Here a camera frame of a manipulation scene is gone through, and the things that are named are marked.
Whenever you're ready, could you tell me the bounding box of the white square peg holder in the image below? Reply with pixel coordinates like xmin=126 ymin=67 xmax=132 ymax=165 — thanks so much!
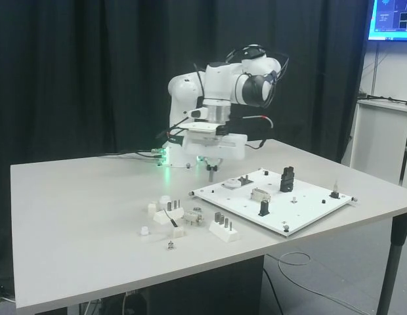
xmin=209 ymin=220 xmax=241 ymax=243

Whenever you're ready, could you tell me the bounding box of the black base cable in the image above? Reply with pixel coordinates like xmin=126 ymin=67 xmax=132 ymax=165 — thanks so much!
xmin=103 ymin=148 xmax=168 ymax=159

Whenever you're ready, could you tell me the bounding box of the white cabinet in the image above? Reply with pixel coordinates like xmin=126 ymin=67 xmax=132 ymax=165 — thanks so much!
xmin=341 ymin=97 xmax=407 ymax=190

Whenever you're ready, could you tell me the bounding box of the white task board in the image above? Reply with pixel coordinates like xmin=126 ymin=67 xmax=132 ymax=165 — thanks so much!
xmin=188 ymin=166 xmax=358 ymax=238

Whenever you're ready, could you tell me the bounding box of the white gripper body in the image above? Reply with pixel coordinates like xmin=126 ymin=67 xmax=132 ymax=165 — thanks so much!
xmin=182 ymin=130 xmax=248 ymax=162

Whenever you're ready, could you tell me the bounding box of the white round peg holder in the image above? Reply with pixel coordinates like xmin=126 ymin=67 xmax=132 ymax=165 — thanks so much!
xmin=153 ymin=206 xmax=185 ymax=225

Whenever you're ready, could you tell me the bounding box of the black D-SUB plug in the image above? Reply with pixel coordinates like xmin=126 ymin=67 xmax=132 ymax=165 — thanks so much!
xmin=280 ymin=166 xmax=295 ymax=193

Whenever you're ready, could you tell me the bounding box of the grey floor cable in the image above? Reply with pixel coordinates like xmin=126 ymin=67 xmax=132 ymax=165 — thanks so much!
xmin=277 ymin=251 xmax=312 ymax=315

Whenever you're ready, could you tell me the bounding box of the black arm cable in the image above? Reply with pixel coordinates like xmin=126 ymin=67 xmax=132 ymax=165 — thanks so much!
xmin=225 ymin=44 xmax=289 ymax=110

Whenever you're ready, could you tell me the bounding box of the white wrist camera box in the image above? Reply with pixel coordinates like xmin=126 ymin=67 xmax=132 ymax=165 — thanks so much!
xmin=186 ymin=107 xmax=209 ymax=120

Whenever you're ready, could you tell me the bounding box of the silver flange ring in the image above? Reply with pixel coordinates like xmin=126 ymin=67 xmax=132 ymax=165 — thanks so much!
xmin=203 ymin=104 xmax=231 ymax=125

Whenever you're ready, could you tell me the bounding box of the blue monitor screen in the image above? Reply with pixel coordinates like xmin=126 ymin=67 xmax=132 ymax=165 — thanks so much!
xmin=367 ymin=0 xmax=407 ymax=42

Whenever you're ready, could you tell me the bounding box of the black USB plug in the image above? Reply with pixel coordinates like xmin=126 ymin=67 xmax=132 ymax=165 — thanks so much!
xmin=163 ymin=211 xmax=179 ymax=229

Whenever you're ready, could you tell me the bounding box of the black table leg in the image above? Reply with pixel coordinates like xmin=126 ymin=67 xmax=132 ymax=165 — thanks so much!
xmin=376 ymin=215 xmax=406 ymax=315

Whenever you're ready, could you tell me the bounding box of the black curtain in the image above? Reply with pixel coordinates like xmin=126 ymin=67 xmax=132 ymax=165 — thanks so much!
xmin=0 ymin=0 xmax=372 ymax=296

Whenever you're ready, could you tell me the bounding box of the flat white mounting plate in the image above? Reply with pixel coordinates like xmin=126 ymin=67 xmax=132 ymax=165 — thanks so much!
xmin=183 ymin=122 xmax=221 ymax=134

